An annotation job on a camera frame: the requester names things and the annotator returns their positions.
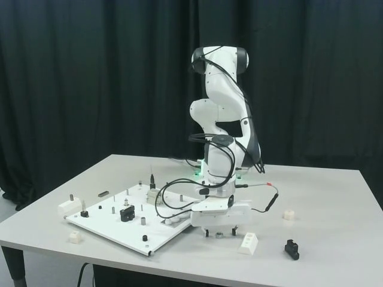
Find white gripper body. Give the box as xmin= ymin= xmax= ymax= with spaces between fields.
xmin=190 ymin=200 xmax=253 ymax=230

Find white wedge holder with holes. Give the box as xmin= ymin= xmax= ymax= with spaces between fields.
xmin=237 ymin=231 xmax=259 ymax=256

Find black D-SUB plug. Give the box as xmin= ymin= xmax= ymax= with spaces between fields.
xmin=284 ymin=239 xmax=300 ymax=260

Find black stepped plug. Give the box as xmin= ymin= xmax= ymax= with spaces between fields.
xmin=119 ymin=207 xmax=136 ymax=223

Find white task board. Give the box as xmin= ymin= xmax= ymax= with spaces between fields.
xmin=63 ymin=184 xmax=196 ymax=257

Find long white peg holder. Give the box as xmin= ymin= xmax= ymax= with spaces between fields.
xmin=57 ymin=197 xmax=83 ymax=214

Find dark table leg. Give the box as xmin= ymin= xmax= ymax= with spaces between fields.
xmin=1 ymin=246 xmax=25 ymax=287

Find black curtains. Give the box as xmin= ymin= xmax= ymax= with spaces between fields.
xmin=0 ymin=0 xmax=383 ymax=207

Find thin black rod on wire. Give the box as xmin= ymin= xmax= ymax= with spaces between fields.
xmin=235 ymin=181 xmax=281 ymax=213

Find black looping gripper cable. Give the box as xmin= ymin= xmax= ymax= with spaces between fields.
xmin=155 ymin=178 xmax=211 ymax=219

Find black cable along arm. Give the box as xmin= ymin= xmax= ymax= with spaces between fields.
xmin=189 ymin=47 xmax=266 ymax=174

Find black cable under table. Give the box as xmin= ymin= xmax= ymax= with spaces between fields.
xmin=77 ymin=262 xmax=94 ymax=287

